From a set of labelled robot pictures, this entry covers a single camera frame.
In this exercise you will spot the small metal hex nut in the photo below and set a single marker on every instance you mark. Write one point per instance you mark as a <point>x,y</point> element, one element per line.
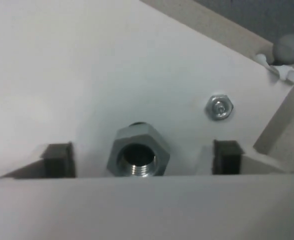
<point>219,108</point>

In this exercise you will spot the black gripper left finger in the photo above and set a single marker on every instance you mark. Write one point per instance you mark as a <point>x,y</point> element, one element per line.
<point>59,162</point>

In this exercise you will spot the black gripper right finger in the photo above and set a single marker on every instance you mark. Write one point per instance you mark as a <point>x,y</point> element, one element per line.
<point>227,160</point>

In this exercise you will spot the white task board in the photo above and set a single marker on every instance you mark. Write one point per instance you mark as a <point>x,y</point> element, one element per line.
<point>87,75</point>

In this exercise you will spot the metal hex bolt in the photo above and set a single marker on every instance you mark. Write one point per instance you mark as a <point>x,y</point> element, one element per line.
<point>138,152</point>

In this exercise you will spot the grey round ball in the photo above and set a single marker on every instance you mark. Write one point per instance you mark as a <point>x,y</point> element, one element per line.
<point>288,48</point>

